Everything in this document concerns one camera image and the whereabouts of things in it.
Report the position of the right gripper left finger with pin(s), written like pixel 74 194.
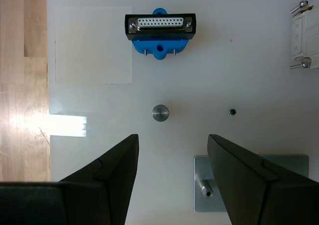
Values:
pixel 82 200

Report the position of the white square sheet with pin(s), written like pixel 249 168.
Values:
pixel 92 45

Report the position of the thin metal peg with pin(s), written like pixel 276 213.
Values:
pixel 205 186

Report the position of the grey metal cylinder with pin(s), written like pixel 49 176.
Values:
pixel 160 113

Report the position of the white taskboard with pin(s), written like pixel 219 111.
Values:
pixel 187 85

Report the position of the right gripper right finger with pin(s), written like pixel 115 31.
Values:
pixel 261 200

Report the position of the grey metal plate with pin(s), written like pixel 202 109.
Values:
pixel 202 165

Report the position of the silver set screw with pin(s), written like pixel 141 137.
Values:
pixel 144 52
pixel 175 52

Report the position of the white connector housing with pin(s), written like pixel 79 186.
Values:
pixel 306 35

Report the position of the blue connector holder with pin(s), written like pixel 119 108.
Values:
pixel 139 46

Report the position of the black D-sub connector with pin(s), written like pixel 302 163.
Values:
pixel 159 34

